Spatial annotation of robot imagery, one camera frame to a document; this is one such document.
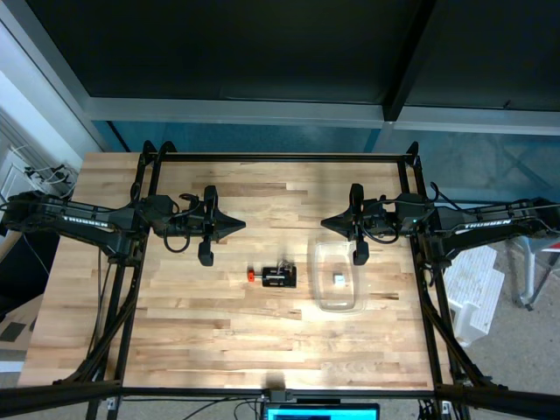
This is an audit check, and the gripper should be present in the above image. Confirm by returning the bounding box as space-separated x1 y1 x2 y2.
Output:
168 185 247 267
320 183 400 266

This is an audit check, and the clear plastic tub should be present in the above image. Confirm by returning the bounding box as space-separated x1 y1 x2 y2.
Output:
312 239 368 314

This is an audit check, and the black clamp with red knob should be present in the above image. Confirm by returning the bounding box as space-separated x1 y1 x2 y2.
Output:
246 261 299 290

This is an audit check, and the white plastic step stool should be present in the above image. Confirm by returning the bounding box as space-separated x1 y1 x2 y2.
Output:
444 248 508 347

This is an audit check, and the laptop with blue screen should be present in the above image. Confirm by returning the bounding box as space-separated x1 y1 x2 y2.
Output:
261 402 381 420

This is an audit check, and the grey metal chair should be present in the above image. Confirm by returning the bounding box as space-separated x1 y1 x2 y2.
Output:
509 227 560 312

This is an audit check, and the cardboard box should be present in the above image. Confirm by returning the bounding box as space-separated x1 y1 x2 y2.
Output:
0 292 45 351

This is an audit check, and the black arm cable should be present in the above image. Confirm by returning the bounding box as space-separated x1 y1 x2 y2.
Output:
130 192 203 254
362 181 443 242

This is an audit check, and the black metal frame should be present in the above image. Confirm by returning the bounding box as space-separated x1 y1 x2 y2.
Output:
0 139 560 420

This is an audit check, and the black camera box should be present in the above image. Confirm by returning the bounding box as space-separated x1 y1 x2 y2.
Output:
261 384 293 404

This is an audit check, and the white cable bundle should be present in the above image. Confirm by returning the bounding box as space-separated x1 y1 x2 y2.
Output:
24 164 74 186

